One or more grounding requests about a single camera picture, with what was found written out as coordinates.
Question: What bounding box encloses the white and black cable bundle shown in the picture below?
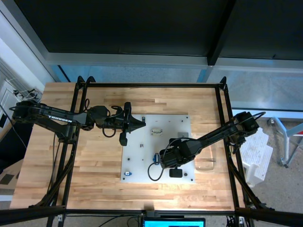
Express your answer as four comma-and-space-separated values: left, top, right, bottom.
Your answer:
13, 87, 42, 100

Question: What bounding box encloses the white task board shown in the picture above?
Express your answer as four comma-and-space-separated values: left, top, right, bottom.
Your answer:
120, 114, 196, 184

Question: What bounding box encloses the white cabinet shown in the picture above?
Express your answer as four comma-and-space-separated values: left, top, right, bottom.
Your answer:
0, 79, 18, 123

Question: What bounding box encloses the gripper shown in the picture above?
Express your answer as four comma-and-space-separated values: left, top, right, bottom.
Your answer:
118, 101, 146, 147
169, 168, 184, 178

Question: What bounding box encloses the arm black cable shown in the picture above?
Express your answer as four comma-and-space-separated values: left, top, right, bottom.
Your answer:
148, 162, 164, 182
101, 124, 117, 138

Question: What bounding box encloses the grey metal stand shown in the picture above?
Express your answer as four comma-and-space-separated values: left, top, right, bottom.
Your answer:
267, 117, 303, 169

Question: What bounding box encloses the black table-level camera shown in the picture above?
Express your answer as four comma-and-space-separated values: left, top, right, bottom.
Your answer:
141, 208, 162, 218

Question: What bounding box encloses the black aluminium frame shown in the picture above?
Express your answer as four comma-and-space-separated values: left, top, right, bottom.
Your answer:
0, 75, 303, 227

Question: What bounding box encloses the clear plastic tub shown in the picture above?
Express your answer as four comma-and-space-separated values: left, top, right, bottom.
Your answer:
194, 136, 217, 173

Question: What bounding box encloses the blue laptop screen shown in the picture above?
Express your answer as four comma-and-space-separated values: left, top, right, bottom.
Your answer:
141, 217, 206, 227

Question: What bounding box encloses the cardboard box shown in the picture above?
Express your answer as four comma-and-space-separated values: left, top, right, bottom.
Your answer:
0, 157, 24, 202

